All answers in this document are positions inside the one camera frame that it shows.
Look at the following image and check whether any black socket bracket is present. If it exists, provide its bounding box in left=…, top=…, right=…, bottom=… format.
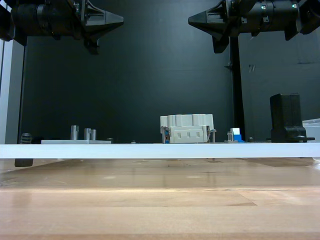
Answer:
left=265, top=92, right=316, bottom=144

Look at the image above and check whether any clear plastic tub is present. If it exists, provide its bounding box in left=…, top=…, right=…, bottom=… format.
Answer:
left=301, top=118, right=320, bottom=145

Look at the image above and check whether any blue and white connector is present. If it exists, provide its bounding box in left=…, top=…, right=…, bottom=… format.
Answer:
left=231, top=127, right=244, bottom=143

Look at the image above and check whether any beige multi-pin connector housing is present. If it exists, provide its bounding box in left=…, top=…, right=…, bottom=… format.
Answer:
left=159, top=113, right=217, bottom=145

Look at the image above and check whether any black rubber foot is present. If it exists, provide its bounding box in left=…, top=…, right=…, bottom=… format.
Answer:
left=14, top=158, right=34, bottom=168

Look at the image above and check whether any white taskboard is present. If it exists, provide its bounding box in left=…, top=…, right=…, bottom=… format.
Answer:
left=0, top=139, right=320, bottom=161

